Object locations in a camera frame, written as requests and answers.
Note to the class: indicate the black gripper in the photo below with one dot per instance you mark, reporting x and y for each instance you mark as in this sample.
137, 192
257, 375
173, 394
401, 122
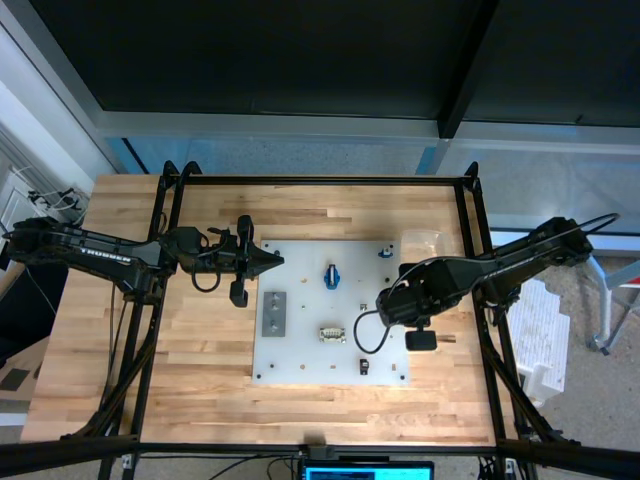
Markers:
243, 260
422, 341

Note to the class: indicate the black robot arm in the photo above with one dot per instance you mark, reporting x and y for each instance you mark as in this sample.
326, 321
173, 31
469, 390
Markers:
500, 265
100, 255

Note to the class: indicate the grey metal peg plate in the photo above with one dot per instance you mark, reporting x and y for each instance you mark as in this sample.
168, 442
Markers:
280, 320

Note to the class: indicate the black plastic holder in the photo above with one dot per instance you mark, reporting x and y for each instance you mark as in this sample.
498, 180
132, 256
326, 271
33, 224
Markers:
362, 361

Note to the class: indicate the blue clamp with silver plug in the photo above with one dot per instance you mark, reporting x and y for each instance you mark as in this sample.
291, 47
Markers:
327, 282

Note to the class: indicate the beige multi-pin connector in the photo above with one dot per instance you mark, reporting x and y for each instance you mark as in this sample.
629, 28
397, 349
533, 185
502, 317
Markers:
332, 335

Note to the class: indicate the clear plastic tub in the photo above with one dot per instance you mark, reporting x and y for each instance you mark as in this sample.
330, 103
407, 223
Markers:
425, 242

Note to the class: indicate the white task board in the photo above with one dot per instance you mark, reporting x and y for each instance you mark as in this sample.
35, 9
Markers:
310, 350

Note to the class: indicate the white foam packaging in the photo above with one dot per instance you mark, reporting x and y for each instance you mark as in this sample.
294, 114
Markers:
542, 340

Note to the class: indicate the screen with blue edge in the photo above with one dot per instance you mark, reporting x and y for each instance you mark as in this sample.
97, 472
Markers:
365, 472

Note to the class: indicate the grey metal stand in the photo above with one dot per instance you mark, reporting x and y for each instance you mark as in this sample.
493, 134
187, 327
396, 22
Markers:
606, 310

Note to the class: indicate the cardboard box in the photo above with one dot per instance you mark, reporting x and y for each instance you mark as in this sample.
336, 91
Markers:
30, 357

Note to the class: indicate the blue socket bracket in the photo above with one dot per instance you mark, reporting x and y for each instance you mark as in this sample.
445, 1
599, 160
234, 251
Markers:
381, 255

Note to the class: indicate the black table-level camera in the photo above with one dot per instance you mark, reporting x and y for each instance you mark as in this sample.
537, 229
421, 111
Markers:
316, 447

